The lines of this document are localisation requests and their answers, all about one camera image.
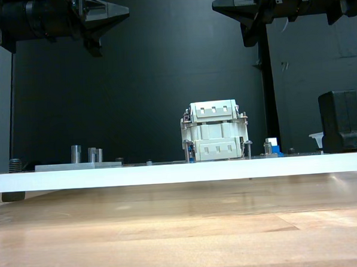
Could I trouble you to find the grey HAN10E connector insert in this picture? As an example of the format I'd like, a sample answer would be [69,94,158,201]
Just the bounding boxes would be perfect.
[179,98,249,128]

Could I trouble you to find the grey HAN10E connector base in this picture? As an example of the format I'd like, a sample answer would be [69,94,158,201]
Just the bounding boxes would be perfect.
[180,120,255,163]

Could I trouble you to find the white taskboard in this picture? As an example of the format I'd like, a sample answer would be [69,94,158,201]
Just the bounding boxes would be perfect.
[0,152,357,194]

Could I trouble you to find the small blue white block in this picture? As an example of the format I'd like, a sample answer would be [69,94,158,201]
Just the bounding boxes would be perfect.
[265,136,285,158]

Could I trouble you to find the clear plastic tub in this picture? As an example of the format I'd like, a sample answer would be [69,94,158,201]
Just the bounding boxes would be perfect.
[307,123,357,152]

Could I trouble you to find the grey metal plate with posts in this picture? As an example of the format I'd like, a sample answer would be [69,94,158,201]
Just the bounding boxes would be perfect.
[33,142,123,173]

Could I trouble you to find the black clamp block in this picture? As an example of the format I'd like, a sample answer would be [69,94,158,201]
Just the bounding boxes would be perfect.
[317,88,357,155]

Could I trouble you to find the black threaded knob screw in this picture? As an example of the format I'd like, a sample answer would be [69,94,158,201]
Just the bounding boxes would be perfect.
[7,158,23,174]

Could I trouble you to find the black rubber foot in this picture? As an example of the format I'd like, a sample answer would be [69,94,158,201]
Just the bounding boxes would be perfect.
[1,191,27,203]

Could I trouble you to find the black vertical post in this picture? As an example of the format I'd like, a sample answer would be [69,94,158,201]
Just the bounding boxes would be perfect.
[250,23,281,156]

